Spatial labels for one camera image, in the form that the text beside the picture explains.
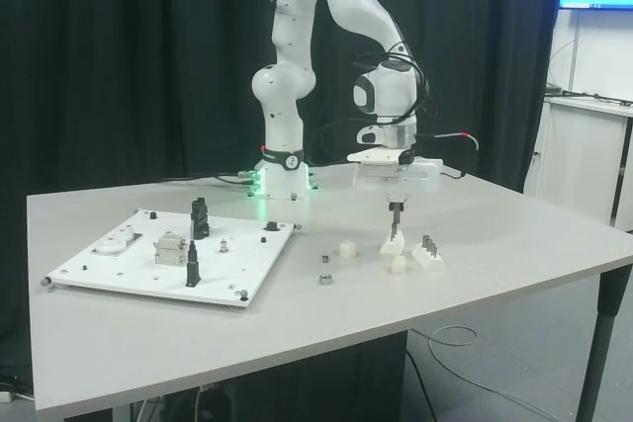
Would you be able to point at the white round peg holder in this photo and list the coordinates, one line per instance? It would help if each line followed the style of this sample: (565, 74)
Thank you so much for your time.
(429, 263)

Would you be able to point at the white power strip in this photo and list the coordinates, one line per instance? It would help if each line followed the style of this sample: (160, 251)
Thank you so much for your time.
(6, 396)

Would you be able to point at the white square peg holder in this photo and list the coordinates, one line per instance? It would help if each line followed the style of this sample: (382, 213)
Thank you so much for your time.
(393, 246)

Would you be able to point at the white large gear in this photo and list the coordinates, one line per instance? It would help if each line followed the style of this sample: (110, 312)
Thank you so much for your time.
(111, 246)

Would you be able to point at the black table leg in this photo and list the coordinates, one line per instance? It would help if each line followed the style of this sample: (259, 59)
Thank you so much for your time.
(605, 323)

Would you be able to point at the metal square peg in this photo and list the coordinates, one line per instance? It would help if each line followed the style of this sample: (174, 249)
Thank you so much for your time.
(396, 217)
(393, 233)

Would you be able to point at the white task board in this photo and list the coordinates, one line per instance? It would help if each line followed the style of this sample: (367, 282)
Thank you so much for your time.
(148, 269)

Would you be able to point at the metal nut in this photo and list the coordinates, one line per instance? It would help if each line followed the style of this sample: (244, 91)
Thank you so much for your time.
(325, 279)

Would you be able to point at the metal round peg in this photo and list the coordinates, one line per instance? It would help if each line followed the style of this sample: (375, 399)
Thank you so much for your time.
(431, 245)
(426, 241)
(436, 249)

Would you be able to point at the small white holder block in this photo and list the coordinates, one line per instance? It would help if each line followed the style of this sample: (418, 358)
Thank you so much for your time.
(397, 265)
(347, 249)

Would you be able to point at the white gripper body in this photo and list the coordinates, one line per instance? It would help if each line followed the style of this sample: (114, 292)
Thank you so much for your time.
(395, 177)

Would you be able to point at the white small gear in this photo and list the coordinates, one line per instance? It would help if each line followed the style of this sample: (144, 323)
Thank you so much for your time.
(126, 232)

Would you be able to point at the white cabinet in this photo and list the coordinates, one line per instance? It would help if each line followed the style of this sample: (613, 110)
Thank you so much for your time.
(578, 160)

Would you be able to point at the black slim plug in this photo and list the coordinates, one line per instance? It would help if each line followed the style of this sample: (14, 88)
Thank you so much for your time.
(192, 266)

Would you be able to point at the black curtain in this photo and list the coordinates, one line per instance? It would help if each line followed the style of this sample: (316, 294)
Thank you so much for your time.
(123, 71)

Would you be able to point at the metal BNC plug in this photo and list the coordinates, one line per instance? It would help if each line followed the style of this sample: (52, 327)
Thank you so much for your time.
(224, 245)

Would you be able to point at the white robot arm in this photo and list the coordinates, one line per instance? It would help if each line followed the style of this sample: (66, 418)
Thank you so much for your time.
(289, 96)

